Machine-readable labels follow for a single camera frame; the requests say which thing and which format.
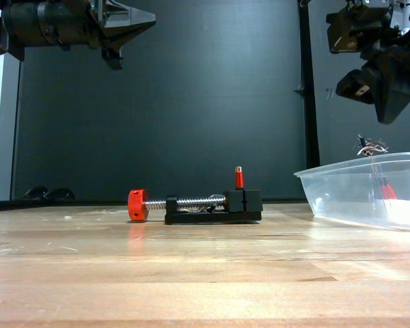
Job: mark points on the black vise with red knob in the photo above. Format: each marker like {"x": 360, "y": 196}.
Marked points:
{"x": 246, "y": 205}

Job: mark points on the clear plastic tub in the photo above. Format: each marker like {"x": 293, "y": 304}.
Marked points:
{"x": 328, "y": 191}

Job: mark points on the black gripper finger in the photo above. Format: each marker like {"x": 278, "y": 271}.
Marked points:
{"x": 405, "y": 78}
{"x": 140, "y": 20}
{"x": 123, "y": 42}
{"x": 382, "y": 89}

